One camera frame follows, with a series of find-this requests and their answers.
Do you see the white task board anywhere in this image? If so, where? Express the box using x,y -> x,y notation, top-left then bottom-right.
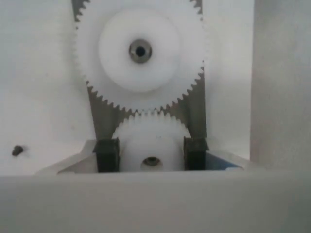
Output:
0,0 -> 255,176

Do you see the white large gear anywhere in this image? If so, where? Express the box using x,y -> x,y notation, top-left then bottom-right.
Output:
72,0 -> 207,116

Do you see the white medium gear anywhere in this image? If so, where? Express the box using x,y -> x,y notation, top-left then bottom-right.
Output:
113,114 -> 192,172

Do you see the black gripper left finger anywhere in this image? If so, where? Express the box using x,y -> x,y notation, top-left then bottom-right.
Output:
34,137 -> 121,174

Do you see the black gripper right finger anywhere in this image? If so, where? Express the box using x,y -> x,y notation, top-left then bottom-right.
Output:
183,136 -> 243,172

